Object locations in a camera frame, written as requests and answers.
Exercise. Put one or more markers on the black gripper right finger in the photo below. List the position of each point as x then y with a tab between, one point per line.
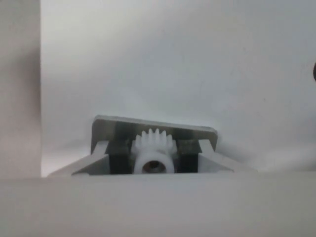
188	161

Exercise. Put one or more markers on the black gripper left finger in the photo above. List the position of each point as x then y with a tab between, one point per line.
119	161

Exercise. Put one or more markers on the white small gear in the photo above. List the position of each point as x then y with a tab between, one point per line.
153	154

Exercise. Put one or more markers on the white task board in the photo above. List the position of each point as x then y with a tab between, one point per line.
172	74

